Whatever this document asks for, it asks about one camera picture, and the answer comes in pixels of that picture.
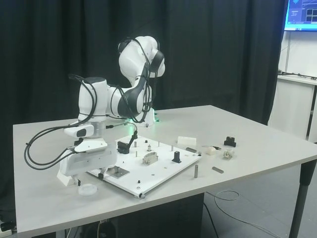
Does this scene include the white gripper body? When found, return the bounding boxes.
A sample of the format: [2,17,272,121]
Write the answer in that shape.
[59,145,118,178]

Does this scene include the white large gear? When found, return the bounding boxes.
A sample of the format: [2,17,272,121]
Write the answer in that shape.
[78,183,98,197]

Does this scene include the white holder with sloped base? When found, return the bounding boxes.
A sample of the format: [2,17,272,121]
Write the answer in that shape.
[56,170,75,187]

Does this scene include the black plug with angled body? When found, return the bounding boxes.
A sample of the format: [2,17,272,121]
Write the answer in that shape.
[117,140,130,153]

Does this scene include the white task board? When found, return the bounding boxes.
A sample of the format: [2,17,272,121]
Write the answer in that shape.
[85,135,203,199]

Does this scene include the black box under table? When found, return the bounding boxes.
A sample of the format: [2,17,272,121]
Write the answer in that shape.
[107,192,207,238]

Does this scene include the white block holder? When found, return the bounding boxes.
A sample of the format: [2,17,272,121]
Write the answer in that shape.
[177,135,198,146]

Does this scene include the black curtains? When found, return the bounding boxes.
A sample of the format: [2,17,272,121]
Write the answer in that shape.
[0,0,291,224]

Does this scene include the black table leg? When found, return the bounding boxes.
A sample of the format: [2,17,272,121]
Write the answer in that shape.
[289,158,313,238]

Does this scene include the white cabinet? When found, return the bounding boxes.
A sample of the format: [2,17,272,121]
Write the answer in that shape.
[268,72,317,144]

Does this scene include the blue screen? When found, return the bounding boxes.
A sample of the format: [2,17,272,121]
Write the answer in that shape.
[284,0,317,32]

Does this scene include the thin black rod on wire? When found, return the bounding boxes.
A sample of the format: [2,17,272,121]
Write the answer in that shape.
[128,130,139,147]

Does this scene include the black looped gripper cable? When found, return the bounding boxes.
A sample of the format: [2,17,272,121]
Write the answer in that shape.
[26,141,75,172]
[25,125,83,166]

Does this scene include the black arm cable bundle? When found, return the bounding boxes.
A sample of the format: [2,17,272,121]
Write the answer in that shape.
[67,36,159,126]

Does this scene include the grey floor cable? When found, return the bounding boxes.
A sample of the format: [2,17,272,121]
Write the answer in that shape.
[213,190,293,238]

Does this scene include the black cable on cabinet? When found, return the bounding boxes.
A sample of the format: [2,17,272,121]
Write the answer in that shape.
[277,71,317,80]

